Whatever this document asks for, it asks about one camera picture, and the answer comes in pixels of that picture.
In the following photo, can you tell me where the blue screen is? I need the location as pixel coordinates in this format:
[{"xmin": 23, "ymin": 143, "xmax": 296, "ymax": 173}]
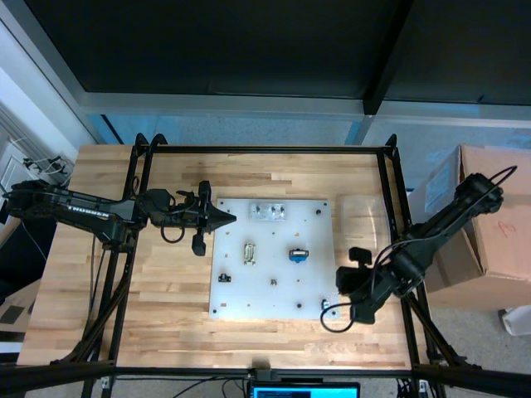
[{"xmin": 247, "ymin": 381, "xmax": 361, "ymax": 398}]

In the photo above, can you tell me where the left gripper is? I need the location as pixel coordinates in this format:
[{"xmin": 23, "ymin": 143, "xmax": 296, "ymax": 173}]
[{"xmin": 197, "ymin": 180, "xmax": 237, "ymax": 234}]

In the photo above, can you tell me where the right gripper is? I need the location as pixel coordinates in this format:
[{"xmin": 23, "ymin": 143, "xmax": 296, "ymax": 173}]
[{"xmin": 334, "ymin": 265, "xmax": 378, "ymax": 327}]

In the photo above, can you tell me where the clear plastic container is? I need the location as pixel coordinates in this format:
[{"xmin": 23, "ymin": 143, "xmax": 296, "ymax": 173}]
[{"xmin": 339, "ymin": 193, "xmax": 390, "ymax": 251}]

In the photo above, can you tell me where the white task board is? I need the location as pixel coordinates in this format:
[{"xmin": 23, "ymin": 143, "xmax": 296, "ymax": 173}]
[{"xmin": 208, "ymin": 197, "xmax": 342, "ymax": 321}]

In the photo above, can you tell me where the black frame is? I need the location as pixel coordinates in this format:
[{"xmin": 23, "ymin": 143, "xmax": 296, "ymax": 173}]
[{"xmin": 0, "ymin": 132, "xmax": 531, "ymax": 398}]

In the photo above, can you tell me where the cardboard box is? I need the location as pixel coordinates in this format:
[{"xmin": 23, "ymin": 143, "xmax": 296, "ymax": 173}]
[{"xmin": 407, "ymin": 143, "xmax": 531, "ymax": 313}]

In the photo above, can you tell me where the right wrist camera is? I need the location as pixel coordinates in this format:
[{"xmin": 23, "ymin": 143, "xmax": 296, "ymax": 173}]
[{"xmin": 348, "ymin": 246, "xmax": 372, "ymax": 267}]

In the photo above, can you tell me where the clear block with steel pegs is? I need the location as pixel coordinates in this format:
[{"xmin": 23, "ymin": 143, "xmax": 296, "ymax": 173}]
[{"xmin": 248, "ymin": 202, "xmax": 288, "ymax": 223}]

